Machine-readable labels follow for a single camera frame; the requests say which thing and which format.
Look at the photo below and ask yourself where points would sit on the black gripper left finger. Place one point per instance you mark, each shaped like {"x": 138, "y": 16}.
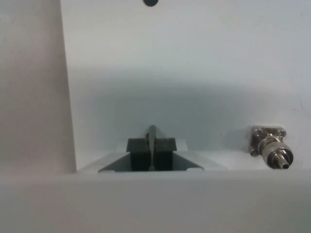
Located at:
{"x": 138, "y": 155}

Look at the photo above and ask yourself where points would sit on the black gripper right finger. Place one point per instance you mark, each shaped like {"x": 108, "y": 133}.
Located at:
{"x": 165, "y": 155}

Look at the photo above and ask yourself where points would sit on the thin metal round peg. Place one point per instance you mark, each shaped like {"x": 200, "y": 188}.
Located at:
{"x": 152, "y": 140}

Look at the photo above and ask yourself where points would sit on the metal BNC plug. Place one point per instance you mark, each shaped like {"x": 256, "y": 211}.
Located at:
{"x": 274, "y": 153}

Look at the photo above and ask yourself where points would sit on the white task board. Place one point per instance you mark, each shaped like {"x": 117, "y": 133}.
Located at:
{"x": 170, "y": 60}

